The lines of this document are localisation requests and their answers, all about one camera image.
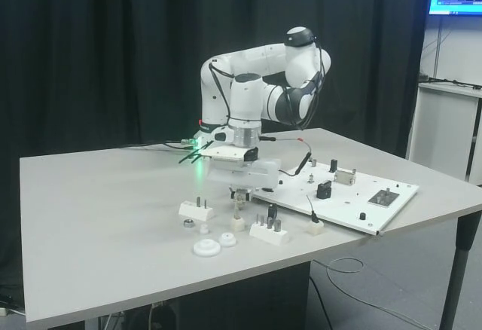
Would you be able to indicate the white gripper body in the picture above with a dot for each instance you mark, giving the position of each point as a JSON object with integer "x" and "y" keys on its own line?
{"x": 226, "y": 175}

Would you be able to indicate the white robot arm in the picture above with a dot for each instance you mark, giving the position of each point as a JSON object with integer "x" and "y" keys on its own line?
{"x": 301, "y": 58}

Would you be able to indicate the thick metal round peg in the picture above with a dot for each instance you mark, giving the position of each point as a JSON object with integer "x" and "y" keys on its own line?
{"x": 197, "y": 202}

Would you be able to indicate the long white peg holder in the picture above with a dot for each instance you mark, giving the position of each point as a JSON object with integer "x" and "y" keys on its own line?
{"x": 269, "y": 234}
{"x": 196, "y": 212}

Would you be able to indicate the wide metal square peg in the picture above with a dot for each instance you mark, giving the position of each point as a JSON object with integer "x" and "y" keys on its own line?
{"x": 278, "y": 226}

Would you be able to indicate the white medium gear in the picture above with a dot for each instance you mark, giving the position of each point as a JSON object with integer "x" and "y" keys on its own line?
{"x": 227, "y": 240}

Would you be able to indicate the white large gear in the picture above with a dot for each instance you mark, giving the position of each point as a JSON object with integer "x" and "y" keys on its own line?
{"x": 206, "y": 248}

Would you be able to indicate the small white plug holder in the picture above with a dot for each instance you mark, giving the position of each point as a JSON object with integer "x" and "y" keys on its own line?
{"x": 315, "y": 228}

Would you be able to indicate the black D-SUB plug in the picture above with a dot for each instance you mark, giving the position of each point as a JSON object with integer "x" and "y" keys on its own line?
{"x": 324, "y": 190}

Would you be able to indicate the small black upright plug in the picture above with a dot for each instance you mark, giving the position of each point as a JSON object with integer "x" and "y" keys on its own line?
{"x": 333, "y": 165}

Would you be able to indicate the white task board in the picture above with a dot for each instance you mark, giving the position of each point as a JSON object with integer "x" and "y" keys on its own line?
{"x": 350, "y": 202}

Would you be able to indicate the black curtain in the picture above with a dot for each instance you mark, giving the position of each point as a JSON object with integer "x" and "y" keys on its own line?
{"x": 94, "y": 43}

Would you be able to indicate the white cabinet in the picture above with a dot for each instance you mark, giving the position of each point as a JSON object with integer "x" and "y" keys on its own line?
{"x": 444, "y": 130}

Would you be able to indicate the dark grey table leg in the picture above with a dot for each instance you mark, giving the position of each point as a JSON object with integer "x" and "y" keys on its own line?
{"x": 461, "y": 254}

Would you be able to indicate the white power strip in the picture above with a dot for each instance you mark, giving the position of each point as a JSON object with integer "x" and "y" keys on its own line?
{"x": 4, "y": 311}

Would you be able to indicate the small white holder with post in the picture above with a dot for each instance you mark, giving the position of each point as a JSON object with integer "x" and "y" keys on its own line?
{"x": 237, "y": 224}

